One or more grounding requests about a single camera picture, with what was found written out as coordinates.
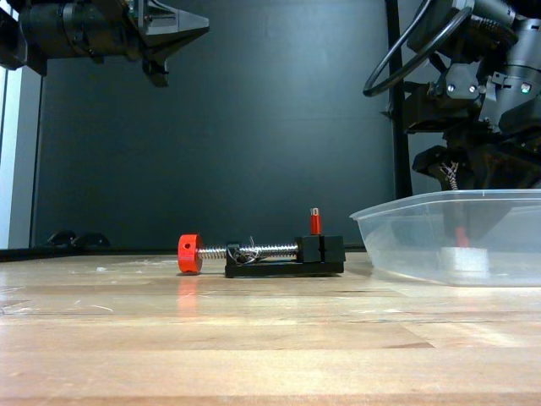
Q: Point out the white foam block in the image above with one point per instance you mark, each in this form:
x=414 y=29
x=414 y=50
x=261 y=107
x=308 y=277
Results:
x=465 y=260

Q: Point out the clear plastic tub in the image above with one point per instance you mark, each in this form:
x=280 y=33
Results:
x=401 y=245

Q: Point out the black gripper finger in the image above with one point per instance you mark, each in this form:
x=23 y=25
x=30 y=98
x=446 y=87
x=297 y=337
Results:
x=433 y=160
x=190 y=21
x=498 y=169
x=165 y=44

